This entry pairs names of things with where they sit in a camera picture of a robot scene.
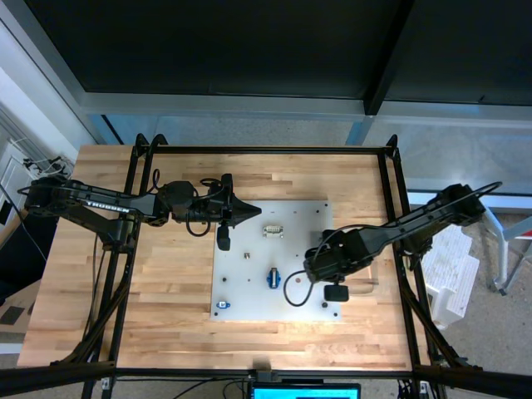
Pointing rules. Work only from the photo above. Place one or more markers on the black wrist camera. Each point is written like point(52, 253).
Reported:
point(214, 194)

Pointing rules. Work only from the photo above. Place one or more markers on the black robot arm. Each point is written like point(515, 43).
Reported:
point(395, 232)
point(108, 203)

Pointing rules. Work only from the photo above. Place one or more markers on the white task board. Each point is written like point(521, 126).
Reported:
point(249, 299)

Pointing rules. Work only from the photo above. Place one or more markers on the white connector housing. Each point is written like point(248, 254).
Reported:
point(273, 231)

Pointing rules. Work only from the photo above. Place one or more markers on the blue round mount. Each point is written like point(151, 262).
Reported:
point(267, 280)

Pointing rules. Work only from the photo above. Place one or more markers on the small blue square mount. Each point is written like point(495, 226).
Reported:
point(217, 306)

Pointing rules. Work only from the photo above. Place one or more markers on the grey metal stand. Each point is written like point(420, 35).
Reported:
point(502, 257)

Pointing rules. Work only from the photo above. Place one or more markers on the black metal frame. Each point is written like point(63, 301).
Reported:
point(266, 150)

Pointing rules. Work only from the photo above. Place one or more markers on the cardboard box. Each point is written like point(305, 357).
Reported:
point(21, 303)

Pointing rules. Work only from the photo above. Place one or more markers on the blue laptop screen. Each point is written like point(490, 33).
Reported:
point(303, 392)

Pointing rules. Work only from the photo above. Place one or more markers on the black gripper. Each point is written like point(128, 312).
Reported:
point(226, 208)
point(336, 293)

